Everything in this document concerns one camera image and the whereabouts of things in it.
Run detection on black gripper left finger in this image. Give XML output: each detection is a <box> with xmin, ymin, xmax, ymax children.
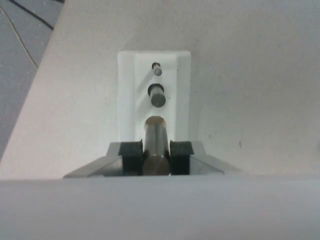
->
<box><xmin>62</xmin><ymin>140</ymin><xmax>145</xmax><ymax>179</ymax></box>

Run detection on black floor cable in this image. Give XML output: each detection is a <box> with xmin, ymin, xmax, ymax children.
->
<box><xmin>11</xmin><ymin>0</ymin><xmax>55</xmax><ymax>30</ymax></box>

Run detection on large metal round peg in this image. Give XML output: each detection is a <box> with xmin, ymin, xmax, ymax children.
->
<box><xmin>141</xmin><ymin>115</ymin><xmax>172</xmax><ymax>176</ymax></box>

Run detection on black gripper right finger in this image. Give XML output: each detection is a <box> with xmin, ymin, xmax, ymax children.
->
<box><xmin>169</xmin><ymin>140</ymin><xmax>245</xmax><ymax>176</ymax></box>

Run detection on medium metal round peg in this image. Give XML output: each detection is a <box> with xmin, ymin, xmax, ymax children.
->
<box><xmin>147</xmin><ymin>83</ymin><xmax>167</xmax><ymax>109</ymax></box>

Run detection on white round peg holder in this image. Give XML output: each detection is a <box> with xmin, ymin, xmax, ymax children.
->
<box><xmin>117</xmin><ymin>50</ymin><xmax>193</xmax><ymax>142</ymax></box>

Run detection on small metal round peg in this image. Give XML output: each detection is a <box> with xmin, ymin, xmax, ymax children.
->
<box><xmin>150</xmin><ymin>61</ymin><xmax>163</xmax><ymax>77</ymax></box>

